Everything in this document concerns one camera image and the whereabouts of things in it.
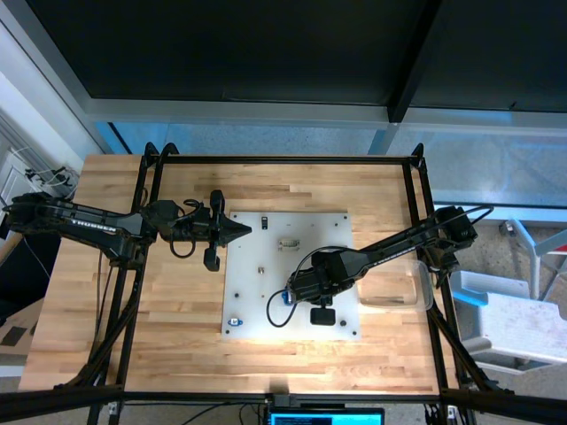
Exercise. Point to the white step stool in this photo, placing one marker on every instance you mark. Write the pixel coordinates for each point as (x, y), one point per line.
(514, 323)

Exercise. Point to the black upright plug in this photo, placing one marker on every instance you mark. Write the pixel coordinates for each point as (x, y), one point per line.
(264, 222)

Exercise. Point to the blue square mount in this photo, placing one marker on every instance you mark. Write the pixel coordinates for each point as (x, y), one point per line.
(227, 322)

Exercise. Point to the black window post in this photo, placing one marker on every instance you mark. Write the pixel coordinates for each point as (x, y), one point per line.
(412, 66)

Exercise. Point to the grey metal chair frame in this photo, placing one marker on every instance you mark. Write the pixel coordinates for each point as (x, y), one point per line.
(534, 274)

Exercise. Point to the small black camera box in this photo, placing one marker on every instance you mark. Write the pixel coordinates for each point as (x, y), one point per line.
(280, 396)

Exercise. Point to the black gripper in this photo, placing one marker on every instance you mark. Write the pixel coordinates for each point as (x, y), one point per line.
(322, 316)
(215, 221)

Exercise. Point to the beige connector housing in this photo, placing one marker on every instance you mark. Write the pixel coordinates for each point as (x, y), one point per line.
(289, 244)

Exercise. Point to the laptop screen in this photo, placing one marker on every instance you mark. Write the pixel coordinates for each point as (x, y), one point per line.
(323, 418)

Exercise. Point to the black aluminium table frame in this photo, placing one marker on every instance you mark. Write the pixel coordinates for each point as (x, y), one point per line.
(283, 160)

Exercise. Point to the clear plastic tub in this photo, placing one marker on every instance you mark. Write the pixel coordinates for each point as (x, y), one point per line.
(425, 288)

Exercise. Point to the blue round holder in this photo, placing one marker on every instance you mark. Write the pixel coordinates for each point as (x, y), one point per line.
(283, 297)

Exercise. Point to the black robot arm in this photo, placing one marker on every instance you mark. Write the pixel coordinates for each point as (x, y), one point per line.
(390, 252)
(88, 223)

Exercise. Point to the white taskboard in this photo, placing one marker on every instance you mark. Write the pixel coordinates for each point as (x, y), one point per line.
(248, 310)

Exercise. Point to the flat cardboard box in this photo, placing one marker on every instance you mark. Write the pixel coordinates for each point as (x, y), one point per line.
(22, 323)

